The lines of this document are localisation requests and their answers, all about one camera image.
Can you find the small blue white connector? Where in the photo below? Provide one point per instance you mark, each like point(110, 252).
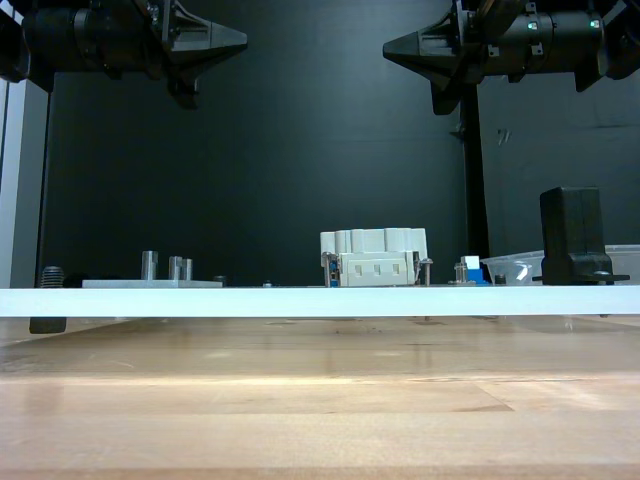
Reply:
point(472, 276)

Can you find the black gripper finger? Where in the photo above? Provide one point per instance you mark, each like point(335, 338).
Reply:
point(435, 65)
point(210, 57)
point(220, 37)
point(430, 42)

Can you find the silver pan head screw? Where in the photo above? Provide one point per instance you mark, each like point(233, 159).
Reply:
point(426, 272)

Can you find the black block holder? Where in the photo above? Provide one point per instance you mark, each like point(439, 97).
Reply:
point(570, 235)

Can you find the black rubber board foot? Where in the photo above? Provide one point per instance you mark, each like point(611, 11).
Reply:
point(47, 326)

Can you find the black threaded set screw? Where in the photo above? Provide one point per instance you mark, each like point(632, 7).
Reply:
point(52, 277)

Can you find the black vertical wall post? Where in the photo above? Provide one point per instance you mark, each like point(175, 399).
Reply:
point(472, 175)

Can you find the white task board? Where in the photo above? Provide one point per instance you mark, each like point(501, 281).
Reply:
point(320, 302)

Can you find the clear plastic tub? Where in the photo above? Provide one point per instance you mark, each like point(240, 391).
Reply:
point(505, 265)

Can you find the grey metal base plate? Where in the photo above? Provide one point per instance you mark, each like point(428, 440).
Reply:
point(125, 284)

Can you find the silver metal post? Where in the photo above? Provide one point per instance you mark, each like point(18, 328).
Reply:
point(150, 266)
point(175, 269)
point(188, 270)

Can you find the beige connector housing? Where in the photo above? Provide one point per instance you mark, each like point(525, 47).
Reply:
point(375, 250)

